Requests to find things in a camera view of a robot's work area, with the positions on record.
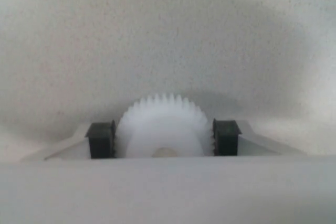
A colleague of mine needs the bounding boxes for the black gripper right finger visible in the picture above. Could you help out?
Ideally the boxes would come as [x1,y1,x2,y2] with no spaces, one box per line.
[211,118,309,157]

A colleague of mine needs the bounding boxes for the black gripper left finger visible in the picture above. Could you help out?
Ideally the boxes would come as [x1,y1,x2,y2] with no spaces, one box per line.
[20,120,117,161]

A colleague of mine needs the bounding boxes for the white medium gear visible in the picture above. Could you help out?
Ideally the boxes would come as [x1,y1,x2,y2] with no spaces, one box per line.
[117,92,215,158]

